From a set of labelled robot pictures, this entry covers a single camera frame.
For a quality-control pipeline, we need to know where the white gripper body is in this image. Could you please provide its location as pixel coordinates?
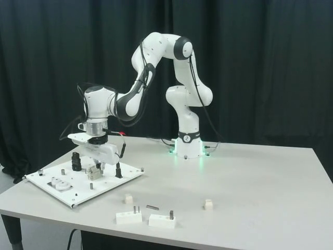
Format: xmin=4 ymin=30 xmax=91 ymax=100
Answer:
xmin=78 ymin=142 xmax=122 ymax=166

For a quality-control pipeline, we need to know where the white long peg holder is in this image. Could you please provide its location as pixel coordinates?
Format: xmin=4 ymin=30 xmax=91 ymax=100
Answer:
xmin=115 ymin=211 xmax=143 ymax=225
xmin=148 ymin=214 xmax=178 ymax=229

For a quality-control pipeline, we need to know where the grey metal connector block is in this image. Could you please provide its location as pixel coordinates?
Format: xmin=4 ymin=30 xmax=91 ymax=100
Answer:
xmin=87 ymin=166 xmax=103 ymax=181

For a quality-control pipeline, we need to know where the thin black rod red tag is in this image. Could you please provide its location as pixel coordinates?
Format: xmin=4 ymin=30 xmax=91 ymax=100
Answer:
xmin=114 ymin=131 xmax=127 ymax=159

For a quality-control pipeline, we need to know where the white task board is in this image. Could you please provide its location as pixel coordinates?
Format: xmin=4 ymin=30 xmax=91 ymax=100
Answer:
xmin=25 ymin=149 xmax=145 ymax=209

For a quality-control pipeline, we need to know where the black D-SUB plug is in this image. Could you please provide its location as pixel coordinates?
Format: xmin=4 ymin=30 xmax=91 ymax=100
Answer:
xmin=71 ymin=152 xmax=82 ymax=172

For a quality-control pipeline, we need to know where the black curtain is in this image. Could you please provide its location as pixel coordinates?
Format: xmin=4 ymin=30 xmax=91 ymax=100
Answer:
xmin=0 ymin=0 xmax=333 ymax=184

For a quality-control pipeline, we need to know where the black table leg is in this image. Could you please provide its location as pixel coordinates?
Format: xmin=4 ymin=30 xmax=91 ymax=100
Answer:
xmin=0 ymin=214 xmax=23 ymax=250

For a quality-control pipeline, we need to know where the black cable with plug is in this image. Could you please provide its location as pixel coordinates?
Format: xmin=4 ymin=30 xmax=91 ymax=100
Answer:
xmin=203 ymin=141 xmax=222 ymax=151

